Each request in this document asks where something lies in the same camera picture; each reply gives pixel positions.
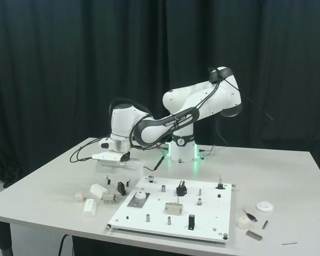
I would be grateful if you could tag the black curtain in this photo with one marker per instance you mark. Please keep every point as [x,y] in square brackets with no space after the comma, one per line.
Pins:
[69,53]

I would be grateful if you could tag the long white holder block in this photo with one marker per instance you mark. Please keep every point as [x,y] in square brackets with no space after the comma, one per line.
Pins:
[88,208]
[98,190]

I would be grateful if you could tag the metal BNC plug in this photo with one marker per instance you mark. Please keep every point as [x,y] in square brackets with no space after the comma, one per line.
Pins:
[199,201]

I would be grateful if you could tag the metal square peg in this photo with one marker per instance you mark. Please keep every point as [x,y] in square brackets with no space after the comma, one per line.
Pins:
[254,234]

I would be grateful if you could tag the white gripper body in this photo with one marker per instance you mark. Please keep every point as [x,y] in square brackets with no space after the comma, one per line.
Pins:
[117,168]

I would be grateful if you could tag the white large gear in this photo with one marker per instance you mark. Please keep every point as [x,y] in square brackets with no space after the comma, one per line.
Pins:
[264,207]

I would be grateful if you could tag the beige waterproof plug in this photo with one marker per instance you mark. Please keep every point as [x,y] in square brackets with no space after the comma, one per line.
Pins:
[106,199]

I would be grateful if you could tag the thin metal rod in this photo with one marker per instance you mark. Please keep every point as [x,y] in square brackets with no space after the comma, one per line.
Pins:
[289,243]

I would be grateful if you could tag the metal bolt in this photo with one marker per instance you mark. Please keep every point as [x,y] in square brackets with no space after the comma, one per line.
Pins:
[220,181]

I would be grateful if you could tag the dark table leg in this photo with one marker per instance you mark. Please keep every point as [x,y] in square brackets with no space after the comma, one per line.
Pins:
[0,237]

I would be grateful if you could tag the thin black rod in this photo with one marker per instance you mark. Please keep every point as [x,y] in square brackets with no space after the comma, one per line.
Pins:
[159,162]

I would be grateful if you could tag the white medium gear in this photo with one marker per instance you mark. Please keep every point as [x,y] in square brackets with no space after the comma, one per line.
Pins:
[140,195]

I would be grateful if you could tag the black USB plug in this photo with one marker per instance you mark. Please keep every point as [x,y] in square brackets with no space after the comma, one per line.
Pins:
[252,216]

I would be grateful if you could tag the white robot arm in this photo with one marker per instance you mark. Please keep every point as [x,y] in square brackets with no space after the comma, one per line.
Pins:
[154,129]

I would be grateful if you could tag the white task board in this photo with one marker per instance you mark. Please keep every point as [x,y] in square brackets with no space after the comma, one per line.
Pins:
[176,226]

